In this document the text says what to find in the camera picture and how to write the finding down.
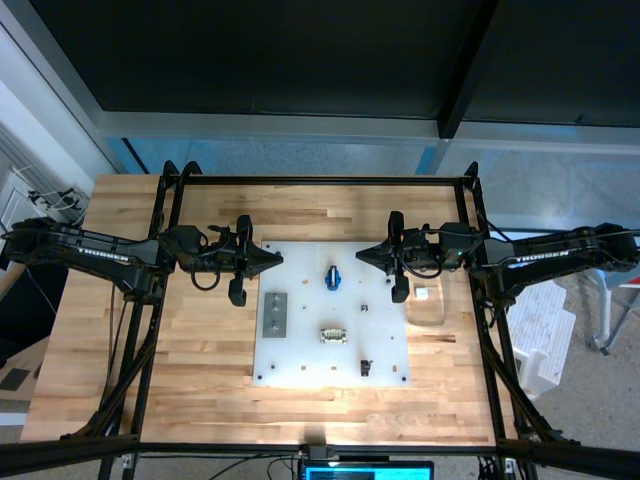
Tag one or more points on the white task board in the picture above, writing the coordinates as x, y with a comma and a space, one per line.
310, 350

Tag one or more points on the grey metal stand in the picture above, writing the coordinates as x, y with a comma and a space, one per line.
605, 300

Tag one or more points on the grey metal plate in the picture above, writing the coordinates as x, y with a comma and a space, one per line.
267, 315

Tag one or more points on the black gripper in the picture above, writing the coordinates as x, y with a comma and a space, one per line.
400, 255
242, 260

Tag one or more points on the black aluminium frame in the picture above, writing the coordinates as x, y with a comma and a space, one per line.
60, 450

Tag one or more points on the small white block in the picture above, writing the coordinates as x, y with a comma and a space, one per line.
421, 292

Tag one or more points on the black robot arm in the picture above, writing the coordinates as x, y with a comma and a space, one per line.
540, 257
100, 250

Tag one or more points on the white foam packaging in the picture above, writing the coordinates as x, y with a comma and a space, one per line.
542, 340

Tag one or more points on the laptop screen blue edge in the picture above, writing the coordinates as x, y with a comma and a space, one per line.
367, 472

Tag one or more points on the black USB socket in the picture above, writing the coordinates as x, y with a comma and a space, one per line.
366, 372

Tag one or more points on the black table-level camera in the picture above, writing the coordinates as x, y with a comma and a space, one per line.
319, 451

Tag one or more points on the blue round connector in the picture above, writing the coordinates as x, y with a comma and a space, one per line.
332, 282

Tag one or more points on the beige multi-pin connector housing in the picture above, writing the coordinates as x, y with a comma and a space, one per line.
333, 336

